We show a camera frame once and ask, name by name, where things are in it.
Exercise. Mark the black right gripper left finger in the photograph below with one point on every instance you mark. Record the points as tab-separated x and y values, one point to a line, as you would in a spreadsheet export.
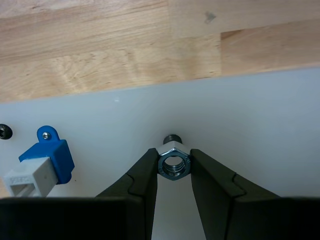
75	220

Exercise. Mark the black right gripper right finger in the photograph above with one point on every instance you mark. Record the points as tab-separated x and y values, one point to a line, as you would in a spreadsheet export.
262	220

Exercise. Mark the silver M12 hex nut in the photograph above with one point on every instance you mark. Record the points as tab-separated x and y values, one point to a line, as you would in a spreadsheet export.
172	150

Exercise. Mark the white connector plug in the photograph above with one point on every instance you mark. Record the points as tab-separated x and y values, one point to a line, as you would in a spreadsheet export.
27	177

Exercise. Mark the blue lugged socket housing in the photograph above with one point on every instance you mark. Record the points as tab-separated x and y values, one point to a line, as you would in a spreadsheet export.
57	155

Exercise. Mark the black board screw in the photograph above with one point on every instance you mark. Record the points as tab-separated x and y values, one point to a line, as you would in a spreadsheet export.
5	131

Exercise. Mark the white board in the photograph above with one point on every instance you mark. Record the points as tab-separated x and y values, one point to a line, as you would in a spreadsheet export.
225	112

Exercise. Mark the black M12 threaded stud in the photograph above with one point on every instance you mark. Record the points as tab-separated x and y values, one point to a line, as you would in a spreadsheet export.
172	138

